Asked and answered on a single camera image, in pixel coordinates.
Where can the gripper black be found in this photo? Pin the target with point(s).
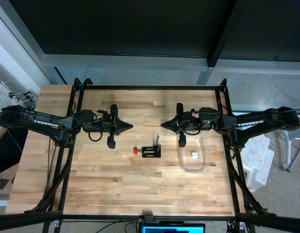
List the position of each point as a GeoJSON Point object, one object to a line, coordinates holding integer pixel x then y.
{"type": "Point", "coordinates": [113, 126]}
{"type": "Point", "coordinates": [188, 122]}

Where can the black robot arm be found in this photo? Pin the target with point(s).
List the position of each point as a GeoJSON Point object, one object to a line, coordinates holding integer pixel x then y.
{"type": "Point", "coordinates": [252, 123]}
{"type": "Point", "coordinates": [43, 121]}

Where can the small white connector housing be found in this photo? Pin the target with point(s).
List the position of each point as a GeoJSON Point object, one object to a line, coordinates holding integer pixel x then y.
{"type": "Point", "coordinates": [194, 154]}

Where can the thin grey metal piece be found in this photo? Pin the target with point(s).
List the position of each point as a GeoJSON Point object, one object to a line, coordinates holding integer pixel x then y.
{"type": "Point", "coordinates": [156, 140]}

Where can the black clamp with orange knob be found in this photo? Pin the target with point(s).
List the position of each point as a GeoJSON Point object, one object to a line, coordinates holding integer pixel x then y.
{"type": "Point", "coordinates": [151, 152]}

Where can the clear plastic tub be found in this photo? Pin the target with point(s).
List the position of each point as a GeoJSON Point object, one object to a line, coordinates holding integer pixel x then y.
{"type": "Point", "coordinates": [193, 170]}

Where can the white stepped foam block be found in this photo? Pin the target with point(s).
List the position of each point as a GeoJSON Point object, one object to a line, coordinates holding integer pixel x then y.
{"type": "Point", "coordinates": [256, 165]}

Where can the laptop screen with blue edge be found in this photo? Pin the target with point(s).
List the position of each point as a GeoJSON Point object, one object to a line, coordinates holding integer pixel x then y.
{"type": "Point", "coordinates": [171, 229]}

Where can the black bin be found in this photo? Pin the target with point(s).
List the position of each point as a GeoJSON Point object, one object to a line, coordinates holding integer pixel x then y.
{"type": "Point", "coordinates": [9, 150]}

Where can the grey metal stand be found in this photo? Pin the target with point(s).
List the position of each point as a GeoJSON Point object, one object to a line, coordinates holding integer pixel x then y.
{"type": "Point", "coordinates": [287, 150]}

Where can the cardboard box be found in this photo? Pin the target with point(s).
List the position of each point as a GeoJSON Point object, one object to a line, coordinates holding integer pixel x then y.
{"type": "Point", "coordinates": [4, 174]}

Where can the black metal table frame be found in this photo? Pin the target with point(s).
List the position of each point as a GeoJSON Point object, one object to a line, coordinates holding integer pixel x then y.
{"type": "Point", "coordinates": [150, 88]}

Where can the black camera on frame mount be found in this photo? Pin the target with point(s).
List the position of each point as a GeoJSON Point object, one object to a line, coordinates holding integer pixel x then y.
{"type": "Point", "coordinates": [148, 218]}

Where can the black overhead post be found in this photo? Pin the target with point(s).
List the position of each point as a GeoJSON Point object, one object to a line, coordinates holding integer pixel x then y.
{"type": "Point", "coordinates": [220, 36]}

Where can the white frame bracket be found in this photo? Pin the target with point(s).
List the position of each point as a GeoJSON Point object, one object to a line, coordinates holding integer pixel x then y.
{"type": "Point", "coordinates": [56, 223]}
{"type": "Point", "coordinates": [242, 225]}

